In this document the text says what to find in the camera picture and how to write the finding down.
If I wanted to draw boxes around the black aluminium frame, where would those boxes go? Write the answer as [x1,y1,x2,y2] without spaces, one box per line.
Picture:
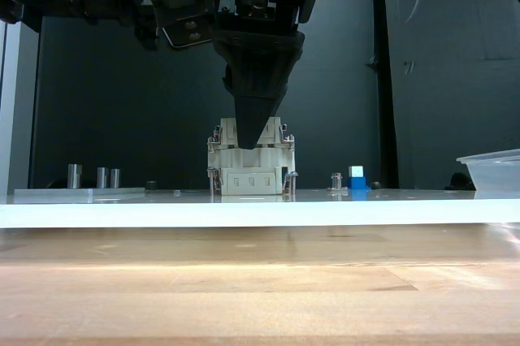
[46,173,475,192]

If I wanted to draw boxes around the large silver metal post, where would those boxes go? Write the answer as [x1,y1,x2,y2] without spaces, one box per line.
[67,163,83,189]

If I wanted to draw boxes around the grey metal partition frame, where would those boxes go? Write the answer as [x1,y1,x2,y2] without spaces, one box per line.
[0,20,41,197]

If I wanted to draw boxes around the small blue base white block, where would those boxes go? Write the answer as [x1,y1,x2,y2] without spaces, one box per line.
[347,166,371,191]

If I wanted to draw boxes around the clear plastic tub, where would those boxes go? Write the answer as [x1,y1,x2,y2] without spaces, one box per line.
[455,149,520,201]

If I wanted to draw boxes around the beige connector base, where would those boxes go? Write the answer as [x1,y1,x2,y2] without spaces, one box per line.
[206,145,300,197]

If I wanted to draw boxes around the small silver standoff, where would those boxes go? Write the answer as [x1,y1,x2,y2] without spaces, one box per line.
[325,172,349,193]

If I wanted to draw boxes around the black column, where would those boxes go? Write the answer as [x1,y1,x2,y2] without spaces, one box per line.
[368,0,403,191]

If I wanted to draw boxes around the white mounting board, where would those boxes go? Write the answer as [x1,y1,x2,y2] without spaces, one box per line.
[0,187,520,228]

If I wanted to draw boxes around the grey metal plate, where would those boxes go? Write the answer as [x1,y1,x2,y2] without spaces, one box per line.
[14,187,146,204]

